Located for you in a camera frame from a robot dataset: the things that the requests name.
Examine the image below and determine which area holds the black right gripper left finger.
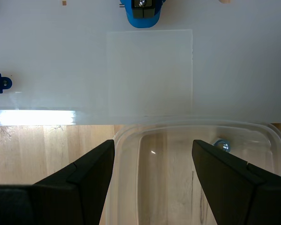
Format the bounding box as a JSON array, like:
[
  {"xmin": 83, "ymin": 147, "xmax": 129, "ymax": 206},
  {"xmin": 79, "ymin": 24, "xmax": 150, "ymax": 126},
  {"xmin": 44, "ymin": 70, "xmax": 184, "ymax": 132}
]
[{"xmin": 25, "ymin": 139, "xmax": 115, "ymax": 225}]

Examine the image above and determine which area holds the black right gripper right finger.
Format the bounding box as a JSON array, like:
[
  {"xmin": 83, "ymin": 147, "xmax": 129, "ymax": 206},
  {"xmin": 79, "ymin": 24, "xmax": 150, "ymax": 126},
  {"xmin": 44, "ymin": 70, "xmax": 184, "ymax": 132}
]
[{"xmin": 192, "ymin": 140, "xmax": 281, "ymax": 225}]

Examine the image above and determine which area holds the small M12 fastener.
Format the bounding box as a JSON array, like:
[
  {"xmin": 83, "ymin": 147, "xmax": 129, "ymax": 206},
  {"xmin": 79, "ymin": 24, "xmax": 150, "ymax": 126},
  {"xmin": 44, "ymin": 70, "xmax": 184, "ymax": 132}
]
[{"xmin": 212, "ymin": 138, "xmax": 231, "ymax": 153}]

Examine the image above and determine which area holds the clear plastic tub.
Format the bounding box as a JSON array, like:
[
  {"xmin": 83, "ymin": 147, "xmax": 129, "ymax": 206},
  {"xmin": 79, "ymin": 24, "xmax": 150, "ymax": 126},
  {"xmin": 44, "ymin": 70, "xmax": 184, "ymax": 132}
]
[{"xmin": 105, "ymin": 119, "xmax": 281, "ymax": 225}]

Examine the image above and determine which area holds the white board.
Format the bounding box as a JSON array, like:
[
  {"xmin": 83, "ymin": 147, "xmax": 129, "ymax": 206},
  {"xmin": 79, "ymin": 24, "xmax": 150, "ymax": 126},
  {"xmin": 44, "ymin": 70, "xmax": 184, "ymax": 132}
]
[{"xmin": 0, "ymin": 0, "xmax": 281, "ymax": 126}]

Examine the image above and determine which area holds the clear square plate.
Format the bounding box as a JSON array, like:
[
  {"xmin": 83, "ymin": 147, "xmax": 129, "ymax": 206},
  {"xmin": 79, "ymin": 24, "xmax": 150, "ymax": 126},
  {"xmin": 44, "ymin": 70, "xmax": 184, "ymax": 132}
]
[{"xmin": 106, "ymin": 28, "xmax": 194, "ymax": 118}]

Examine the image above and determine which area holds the blue and black connector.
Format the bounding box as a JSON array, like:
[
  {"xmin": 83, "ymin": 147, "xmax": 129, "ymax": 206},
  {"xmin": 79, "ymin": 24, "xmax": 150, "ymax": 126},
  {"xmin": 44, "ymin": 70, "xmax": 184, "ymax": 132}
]
[{"xmin": 119, "ymin": 0, "xmax": 167, "ymax": 29}]

